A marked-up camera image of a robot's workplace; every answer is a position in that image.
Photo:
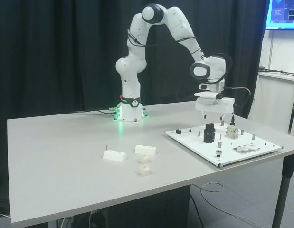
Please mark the white task board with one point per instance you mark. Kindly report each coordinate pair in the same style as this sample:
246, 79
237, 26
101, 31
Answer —
192, 142

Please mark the metal BNC plug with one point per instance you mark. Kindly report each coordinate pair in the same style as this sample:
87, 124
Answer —
218, 154

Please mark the blue screen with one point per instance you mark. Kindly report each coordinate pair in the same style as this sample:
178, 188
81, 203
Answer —
283, 14

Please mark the black curtain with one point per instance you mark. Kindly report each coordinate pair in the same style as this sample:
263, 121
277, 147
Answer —
54, 59

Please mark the white round-hole peg holder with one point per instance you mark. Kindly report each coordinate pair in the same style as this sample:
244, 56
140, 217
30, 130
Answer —
113, 156

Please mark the flat white mounting plate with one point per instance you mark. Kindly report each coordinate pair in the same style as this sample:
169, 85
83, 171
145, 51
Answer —
206, 94

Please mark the small white plug holder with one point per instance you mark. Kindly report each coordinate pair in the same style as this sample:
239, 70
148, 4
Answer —
144, 159
145, 170

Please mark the beige connector block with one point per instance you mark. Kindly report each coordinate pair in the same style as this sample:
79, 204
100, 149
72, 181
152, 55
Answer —
232, 132

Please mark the black upright plug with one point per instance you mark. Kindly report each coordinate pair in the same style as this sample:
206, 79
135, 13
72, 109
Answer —
232, 120

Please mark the black under-table box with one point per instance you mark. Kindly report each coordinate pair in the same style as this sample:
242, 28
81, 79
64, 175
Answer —
125, 206

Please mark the white square-hole peg holder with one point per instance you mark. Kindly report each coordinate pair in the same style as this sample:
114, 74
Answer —
145, 149

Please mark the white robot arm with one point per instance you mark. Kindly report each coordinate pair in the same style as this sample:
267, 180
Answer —
131, 90

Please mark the black D-SUB plug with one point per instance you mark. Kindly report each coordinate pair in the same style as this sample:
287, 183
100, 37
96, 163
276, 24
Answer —
209, 136

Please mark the white large gear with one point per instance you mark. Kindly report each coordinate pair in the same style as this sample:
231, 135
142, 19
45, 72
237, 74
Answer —
252, 146

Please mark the white stand pole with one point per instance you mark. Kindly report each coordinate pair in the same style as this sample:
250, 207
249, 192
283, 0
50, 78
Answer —
271, 50

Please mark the white medium gear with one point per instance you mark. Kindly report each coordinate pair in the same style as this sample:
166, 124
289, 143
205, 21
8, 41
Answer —
243, 149

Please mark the white cabinet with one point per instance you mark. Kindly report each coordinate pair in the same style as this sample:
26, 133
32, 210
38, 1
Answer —
277, 102

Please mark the dark grey table leg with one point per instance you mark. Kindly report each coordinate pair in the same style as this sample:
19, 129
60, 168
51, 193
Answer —
285, 190

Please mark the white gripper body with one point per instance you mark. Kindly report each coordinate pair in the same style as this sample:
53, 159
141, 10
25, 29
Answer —
215, 105

